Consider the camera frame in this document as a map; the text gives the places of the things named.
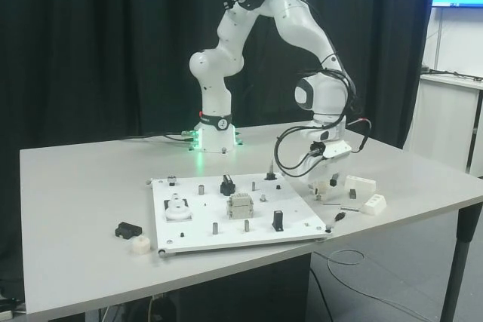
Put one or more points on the black table leg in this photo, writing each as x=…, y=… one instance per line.
x=462, y=254

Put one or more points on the white small gear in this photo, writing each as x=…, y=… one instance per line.
x=176, y=198

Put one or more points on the white large gear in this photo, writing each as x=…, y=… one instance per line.
x=177, y=213

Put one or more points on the small black plug block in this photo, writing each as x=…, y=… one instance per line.
x=352, y=194

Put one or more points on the short metal peg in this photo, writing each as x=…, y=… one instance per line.
x=319, y=197

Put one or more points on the metal BNC plug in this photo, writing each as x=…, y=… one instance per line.
x=172, y=179

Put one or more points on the metal square peg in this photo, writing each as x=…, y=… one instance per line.
x=350, y=208

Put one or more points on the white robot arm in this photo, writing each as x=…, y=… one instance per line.
x=298, y=16

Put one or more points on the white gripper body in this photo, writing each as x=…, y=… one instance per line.
x=311, y=169

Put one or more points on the white cabinet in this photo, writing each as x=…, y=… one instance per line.
x=445, y=122

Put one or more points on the metal round peg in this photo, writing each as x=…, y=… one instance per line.
x=331, y=204

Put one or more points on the black curtains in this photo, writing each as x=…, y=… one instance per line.
x=75, y=35

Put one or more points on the white notched holder block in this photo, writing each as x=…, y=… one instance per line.
x=140, y=246

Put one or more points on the small white holder cube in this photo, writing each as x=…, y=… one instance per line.
x=323, y=188

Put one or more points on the white sloped holder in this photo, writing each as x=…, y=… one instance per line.
x=374, y=205

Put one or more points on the black D-SUB plug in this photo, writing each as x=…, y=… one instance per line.
x=127, y=229

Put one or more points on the white task board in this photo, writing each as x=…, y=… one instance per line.
x=211, y=239

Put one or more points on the long white holder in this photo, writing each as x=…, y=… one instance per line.
x=360, y=184

